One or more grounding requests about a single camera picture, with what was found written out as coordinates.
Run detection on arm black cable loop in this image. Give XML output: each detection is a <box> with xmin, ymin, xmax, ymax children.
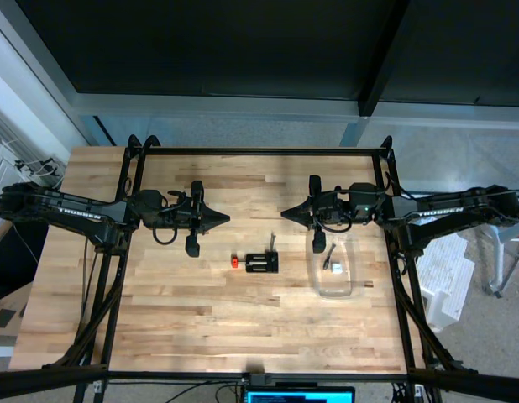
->
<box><xmin>309</xmin><ymin>188</ymin><xmax>354</xmax><ymax>234</ymax></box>
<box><xmin>151</xmin><ymin>201</ymin><xmax>180</xmax><ymax>246</ymax></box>

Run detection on thin black looped cable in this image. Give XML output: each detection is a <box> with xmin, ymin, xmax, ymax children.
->
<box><xmin>213</xmin><ymin>379</ymin><xmax>244</xmax><ymax>403</ymax></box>

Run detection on cardboard box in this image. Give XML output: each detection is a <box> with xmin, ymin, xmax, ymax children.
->
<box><xmin>0</xmin><ymin>280</ymin><xmax>34</xmax><ymax>338</ymax></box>

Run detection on black camera on frame mount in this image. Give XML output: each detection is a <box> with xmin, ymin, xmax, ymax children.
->
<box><xmin>241</xmin><ymin>364</ymin><xmax>272</xmax><ymax>385</ymax></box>

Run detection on laptop screen with blue edge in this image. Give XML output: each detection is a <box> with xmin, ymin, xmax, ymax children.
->
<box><xmin>241</xmin><ymin>385</ymin><xmax>356</xmax><ymax>403</ymax></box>

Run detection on white stepped foam block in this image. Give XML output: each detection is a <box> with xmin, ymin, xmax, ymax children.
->
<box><xmin>417</xmin><ymin>230</ymin><xmax>477</xmax><ymax>335</ymax></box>

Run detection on grey metal stand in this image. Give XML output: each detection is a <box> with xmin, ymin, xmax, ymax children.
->
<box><xmin>464</xmin><ymin>217</ymin><xmax>519</xmax><ymax>300</ymax></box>

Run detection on black clamp with orange knob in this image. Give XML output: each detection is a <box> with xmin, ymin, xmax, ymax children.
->
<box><xmin>230</xmin><ymin>250</ymin><xmax>281</xmax><ymax>275</ymax></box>

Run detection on clear plastic tub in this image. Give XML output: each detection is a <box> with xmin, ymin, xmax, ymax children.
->
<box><xmin>304</xmin><ymin>233</ymin><xmax>364</xmax><ymax>301</ymax></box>

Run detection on black metal table frame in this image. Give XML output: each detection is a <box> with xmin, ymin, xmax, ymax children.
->
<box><xmin>0</xmin><ymin>133</ymin><xmax>519</xmax><ymax>403</ymax></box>

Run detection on tangled black white cables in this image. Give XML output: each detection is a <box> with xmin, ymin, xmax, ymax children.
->
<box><xmin>7</xmin><ymin>155</ymin><xmax>63</xmax><ymax>186</ymax></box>

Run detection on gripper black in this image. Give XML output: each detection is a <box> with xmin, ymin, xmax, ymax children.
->
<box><xmin>280</xmin><ymin>175</ymin><xmax>349</xmax><ymax>254</ymax></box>
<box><xmin>175</xmin><ymin>180</ymin><xmax>232</xmax><ymax>259</ymax></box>

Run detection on black bin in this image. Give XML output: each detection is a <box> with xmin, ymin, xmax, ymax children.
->
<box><xmin>0</xmin><ymin>221</ymin><xmax>50</xmax><ymax>296</ymax></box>

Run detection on black overhead post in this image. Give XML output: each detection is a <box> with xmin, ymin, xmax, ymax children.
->
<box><xmin>358</xmin><ymin>0</ymin><xmax>412</xmax><ymax>118</ymax></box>

